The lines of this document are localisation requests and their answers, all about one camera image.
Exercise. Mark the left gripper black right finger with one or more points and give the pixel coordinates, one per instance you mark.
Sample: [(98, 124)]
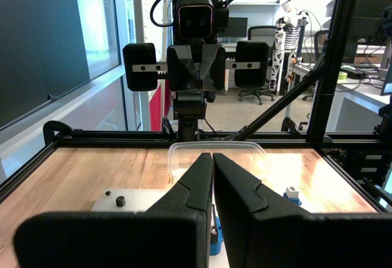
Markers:
[(291, 240)]

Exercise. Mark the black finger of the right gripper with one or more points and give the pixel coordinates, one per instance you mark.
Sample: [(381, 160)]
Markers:
[(180, 71), (216, 65)]

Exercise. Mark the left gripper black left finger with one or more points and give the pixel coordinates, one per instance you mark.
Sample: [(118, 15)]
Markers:
[(122, 240)]

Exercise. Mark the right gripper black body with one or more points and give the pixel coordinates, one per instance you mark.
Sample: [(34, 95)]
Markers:
[(139, 56)]

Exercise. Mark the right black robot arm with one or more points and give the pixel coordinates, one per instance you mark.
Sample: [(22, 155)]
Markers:
[(190, 111)]

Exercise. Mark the black threaded stud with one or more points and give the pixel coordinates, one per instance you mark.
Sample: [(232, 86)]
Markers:
[(120, 200)]

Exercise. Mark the small black monitor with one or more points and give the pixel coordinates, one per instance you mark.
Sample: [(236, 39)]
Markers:
[(235, 27)]

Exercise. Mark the white board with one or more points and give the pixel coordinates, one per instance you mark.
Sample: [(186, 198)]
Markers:
[(137, 199)]

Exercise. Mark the red partition panel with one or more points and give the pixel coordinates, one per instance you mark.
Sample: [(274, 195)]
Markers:
[(156, 111)]

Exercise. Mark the small blue white connector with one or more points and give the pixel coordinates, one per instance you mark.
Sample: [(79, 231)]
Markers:
[(291, 192)]

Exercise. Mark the black mesh office chair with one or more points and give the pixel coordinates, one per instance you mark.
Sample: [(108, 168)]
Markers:
[(256, 94)]

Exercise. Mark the white lattice figure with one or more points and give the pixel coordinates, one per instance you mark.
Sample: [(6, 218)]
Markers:
[(279, 50)]

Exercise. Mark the clear plastic tub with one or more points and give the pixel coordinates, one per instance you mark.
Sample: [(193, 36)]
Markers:
[(183, 157)]

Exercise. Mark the white desk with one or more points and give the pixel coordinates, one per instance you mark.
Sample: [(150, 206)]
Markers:
[(352, 108)]

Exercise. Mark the large black monitor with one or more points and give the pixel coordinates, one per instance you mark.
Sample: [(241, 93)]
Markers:
[(367, 19)]

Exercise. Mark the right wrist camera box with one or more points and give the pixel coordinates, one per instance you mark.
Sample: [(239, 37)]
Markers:
[(196, 19)]

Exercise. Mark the black aluminium frame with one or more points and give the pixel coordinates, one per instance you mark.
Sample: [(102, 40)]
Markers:
[(122, 135)]

